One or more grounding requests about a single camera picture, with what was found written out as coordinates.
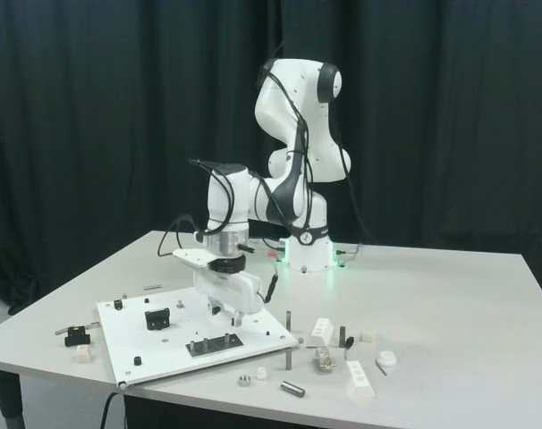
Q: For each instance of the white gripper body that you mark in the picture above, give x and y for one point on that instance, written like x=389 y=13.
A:
x=235 y=288

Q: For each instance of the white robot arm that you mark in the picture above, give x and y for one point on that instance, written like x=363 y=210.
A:
x=307 y=111

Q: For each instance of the white small gear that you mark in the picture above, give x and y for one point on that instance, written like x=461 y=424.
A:
x=262 y=373

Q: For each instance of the white large gear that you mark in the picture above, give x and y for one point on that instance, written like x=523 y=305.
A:
x=386 y=360

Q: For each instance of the thin black rod red tag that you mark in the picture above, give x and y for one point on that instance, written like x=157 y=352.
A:
x=271 y=286

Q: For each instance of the thin metal round peg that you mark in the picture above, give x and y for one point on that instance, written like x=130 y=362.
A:
x=288 y=360
x=288 y=321

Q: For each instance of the metal nut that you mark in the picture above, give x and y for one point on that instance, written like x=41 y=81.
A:
x=243 y=381

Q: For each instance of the white task board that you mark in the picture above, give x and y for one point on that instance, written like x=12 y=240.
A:
x=172 y=353

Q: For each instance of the small metal peg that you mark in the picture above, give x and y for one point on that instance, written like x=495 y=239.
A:
x=153 y=286

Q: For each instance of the white holder with holes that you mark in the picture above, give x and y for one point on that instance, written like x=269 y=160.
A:
x=359 y=379
x=321 y=331

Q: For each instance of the metal waterproof plug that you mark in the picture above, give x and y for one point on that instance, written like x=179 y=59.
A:
x=325 y=359

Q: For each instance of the dark square metal peg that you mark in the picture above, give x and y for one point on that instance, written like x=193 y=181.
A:
x=342 y=337

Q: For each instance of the small white holder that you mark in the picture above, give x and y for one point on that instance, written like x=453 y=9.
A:
x=368 y=330
x=84 y=354

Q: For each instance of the black D-SUB plug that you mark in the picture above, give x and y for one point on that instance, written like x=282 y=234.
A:
x=78 y=335

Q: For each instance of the thin black pin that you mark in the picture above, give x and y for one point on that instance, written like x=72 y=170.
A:
x=381 y=368

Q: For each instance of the black curtains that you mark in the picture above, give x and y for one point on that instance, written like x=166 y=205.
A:
x=96 y=111

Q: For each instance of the dark table leg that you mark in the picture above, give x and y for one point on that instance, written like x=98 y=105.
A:
x=5 y=397

